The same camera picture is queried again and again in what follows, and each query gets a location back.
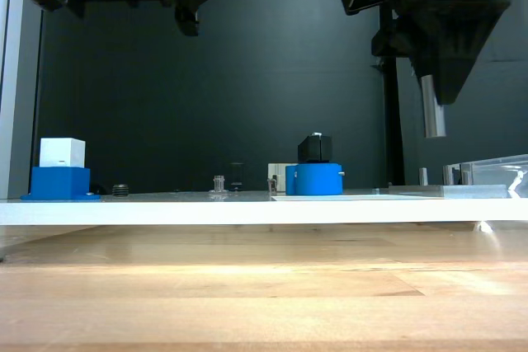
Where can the silver metal cylinder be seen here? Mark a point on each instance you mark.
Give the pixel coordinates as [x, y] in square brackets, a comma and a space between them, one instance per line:
[433, 121]

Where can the black plug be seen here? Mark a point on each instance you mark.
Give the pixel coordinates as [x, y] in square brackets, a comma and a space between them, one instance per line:
[315, 148]

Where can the clear plastic tub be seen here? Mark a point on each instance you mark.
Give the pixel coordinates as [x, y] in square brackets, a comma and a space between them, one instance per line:
[486, 170]

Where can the small grey peg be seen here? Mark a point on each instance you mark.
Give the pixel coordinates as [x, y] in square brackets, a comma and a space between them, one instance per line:
[422, 176]

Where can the grey metal block with holes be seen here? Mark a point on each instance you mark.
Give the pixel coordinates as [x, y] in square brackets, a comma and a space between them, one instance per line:
[449, 191]

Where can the beige connector housing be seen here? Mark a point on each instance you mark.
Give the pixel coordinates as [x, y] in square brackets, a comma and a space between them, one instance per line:
[277, 175]

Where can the white cube block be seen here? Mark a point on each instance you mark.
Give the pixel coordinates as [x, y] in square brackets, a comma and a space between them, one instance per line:
[62, 152]

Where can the clear plastic fitting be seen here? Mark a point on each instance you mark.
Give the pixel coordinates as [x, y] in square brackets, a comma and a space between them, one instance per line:
[218, 187]

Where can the white task board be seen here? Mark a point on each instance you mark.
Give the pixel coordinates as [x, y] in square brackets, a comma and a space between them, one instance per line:
[247, 212]

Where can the black aluminium frame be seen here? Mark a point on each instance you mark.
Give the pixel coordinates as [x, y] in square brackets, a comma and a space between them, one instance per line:
[394, 142]

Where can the blue round mount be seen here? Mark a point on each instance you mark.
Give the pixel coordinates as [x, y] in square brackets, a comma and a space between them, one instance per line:
[317, 181]

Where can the dark clear bracket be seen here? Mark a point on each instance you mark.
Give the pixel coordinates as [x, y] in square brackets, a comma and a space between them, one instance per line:
[237, 175]

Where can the blue square mount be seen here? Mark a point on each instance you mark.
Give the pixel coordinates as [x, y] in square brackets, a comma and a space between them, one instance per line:
[57, 183]

